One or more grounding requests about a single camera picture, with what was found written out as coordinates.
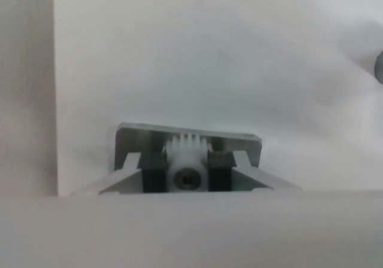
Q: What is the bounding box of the metal round peg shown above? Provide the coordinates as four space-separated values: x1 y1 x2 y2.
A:
373 50 383 85

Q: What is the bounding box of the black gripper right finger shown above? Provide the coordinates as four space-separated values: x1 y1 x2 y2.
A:
206 150 303 193

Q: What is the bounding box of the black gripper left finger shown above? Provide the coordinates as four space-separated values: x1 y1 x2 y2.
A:
70 151 169 196

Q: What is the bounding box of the white small gear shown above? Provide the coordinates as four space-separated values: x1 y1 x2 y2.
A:
163 133 212 193

